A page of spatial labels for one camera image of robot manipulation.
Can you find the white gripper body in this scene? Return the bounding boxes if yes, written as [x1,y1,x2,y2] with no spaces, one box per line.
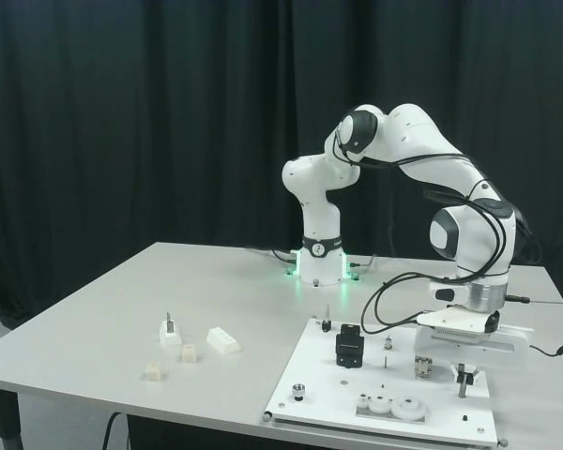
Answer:
[413,324,530,366]

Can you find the white peg holder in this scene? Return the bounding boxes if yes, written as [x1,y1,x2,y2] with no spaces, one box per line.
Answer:
[158,318,184,348]

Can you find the white large gear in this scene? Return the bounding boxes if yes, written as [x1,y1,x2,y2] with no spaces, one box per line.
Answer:
[392,397,430,422]

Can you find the black D-SUB plug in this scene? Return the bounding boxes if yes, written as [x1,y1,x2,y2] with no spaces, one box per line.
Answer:
[334,323,365,369]

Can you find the white task board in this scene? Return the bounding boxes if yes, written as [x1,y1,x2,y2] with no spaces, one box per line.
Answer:
[263,316,507,434]

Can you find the long white holder with holes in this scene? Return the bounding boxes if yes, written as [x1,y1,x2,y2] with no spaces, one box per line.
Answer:
[205,326,244,355]

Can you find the black cabinet under table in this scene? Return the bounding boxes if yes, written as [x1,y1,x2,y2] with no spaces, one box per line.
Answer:
[125,413,498,450]

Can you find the black curtains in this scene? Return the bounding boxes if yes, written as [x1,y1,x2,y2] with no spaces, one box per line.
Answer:
[0,0,563,314]

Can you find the black table leg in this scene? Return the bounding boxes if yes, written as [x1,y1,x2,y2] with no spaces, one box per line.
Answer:
[0,385,23,450]

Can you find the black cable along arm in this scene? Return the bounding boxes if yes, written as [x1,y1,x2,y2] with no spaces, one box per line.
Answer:
[331,116,530,339]

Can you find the black base cable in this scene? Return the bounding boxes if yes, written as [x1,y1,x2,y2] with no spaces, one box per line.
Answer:
[245,247,379,274]

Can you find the black floor cable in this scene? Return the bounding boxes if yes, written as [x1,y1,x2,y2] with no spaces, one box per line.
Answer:
[102,411,129,450]

